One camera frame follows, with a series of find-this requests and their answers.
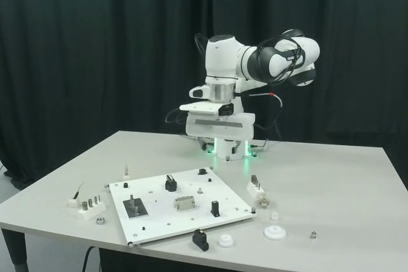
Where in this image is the white round peg holder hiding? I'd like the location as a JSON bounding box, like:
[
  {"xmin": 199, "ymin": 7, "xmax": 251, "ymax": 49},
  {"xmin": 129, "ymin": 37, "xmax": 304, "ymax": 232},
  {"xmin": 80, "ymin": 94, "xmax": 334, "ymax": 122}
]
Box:
[{"xmin": 76, "ymin": 201, "xmax": 107, "ymax": 221}]

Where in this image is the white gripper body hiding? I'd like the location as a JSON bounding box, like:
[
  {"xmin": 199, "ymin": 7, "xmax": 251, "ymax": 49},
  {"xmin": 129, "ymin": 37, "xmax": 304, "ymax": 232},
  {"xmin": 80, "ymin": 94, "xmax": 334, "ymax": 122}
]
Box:
[{"xmin": 186, "ymin": 111, "xmax": 256, "ymax": 142}]

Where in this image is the white square peg holder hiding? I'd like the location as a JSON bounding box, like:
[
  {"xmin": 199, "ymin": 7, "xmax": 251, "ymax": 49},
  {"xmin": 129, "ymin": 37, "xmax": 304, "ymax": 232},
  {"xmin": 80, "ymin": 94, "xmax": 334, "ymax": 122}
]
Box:
[{"xmin": 246, "ymin": 180, "xmax": 267, "ymax": 201}]

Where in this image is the black table leg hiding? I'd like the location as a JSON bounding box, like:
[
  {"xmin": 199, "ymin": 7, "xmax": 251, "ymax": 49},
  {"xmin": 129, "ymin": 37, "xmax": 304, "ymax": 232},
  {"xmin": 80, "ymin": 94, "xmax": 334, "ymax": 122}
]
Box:
[{"xmin": 0, "ymin": 227, "xmax": 26, "ymax": 272}]

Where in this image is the black cable under table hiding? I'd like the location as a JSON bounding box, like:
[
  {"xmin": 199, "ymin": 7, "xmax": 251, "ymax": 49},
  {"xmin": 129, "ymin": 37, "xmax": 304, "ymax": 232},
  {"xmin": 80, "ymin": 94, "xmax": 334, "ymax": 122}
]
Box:
[{"xmin": 82, "ymin": 245, "xmax": 97, "ymax": 272}]

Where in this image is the flat white mounting plate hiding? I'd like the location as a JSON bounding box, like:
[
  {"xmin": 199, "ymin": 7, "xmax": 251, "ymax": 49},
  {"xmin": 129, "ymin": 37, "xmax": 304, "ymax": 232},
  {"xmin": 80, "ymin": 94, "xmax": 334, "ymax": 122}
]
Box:
[{"xmin": 178, "ymin": 102, "xmax": 226, "ymax": 112}]

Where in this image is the white task board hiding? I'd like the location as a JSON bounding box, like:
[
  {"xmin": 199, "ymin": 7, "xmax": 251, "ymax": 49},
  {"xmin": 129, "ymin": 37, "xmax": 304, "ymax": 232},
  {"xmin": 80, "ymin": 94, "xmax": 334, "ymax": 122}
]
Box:
[{"xmin": 108, "ymin": 166, "xmax": 259, "ymax": 247}]

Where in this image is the black USB plug with cable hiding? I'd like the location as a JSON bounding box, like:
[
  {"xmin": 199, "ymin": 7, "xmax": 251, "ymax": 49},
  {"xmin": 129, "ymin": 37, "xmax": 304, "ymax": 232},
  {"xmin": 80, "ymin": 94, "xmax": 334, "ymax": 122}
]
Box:
[{"xmin": 74, "ymin": 182, "xmax": 87, "ymax": 202}]

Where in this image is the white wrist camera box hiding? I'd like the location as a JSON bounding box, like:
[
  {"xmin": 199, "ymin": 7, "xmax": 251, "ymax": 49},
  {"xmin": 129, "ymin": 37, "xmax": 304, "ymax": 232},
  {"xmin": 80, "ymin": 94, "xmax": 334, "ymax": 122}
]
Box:
[{"xmin": 189, "ymin": 84, "xmax": 212, "ymax": 99}]

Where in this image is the grey cable at robot foot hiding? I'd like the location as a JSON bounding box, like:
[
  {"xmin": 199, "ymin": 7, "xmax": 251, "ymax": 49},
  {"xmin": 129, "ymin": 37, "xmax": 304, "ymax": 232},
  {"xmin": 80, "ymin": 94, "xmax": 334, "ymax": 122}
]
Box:
[{"xmin": 250, "ymin": 139, "xmax": 270, "ymax": 152}]

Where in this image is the black curtain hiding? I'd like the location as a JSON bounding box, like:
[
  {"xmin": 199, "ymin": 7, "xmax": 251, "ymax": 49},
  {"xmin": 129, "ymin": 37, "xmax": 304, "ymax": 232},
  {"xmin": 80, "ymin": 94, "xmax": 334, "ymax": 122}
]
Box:
[{"xmin": 0, "ymin": 0, "xmax": 408, "ymax": 179}]

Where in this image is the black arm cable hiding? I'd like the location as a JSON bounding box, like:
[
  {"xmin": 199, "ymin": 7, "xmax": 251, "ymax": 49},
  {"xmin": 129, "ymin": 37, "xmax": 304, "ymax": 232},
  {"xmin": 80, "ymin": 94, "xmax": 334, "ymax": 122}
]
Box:
[
  {"xmin": 194, "ymin": 32, "xmax": 210, "ymax": 55},
  {"xmin": 254, "ymin": 34, "xmax": 307, "ymax": 89},
  {"xmin": 164, "ymin": 107, "xmax": 189, "ymax": 125}
]

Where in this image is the white large gear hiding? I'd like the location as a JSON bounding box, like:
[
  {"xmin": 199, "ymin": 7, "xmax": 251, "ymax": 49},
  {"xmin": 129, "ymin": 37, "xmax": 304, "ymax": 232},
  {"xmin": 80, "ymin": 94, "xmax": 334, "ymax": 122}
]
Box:
[{"xmin": 263, "ymin": 225, "xmax": 286, "ymax": 241}]

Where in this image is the white medium gear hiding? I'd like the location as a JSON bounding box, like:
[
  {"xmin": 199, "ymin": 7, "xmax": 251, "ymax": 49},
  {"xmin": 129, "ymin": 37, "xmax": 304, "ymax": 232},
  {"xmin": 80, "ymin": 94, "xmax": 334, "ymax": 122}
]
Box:
[{"xmin": 217, "ymin": 234, "xmax": 234, "ymax": 248}]

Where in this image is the black D-SUB plug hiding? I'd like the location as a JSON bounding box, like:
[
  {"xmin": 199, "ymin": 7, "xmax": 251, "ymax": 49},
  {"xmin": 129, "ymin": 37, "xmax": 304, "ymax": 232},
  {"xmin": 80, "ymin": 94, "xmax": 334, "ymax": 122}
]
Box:
[{"xmin": 191, "ymin": 228, "xmax": 210, "ymax": 251}]

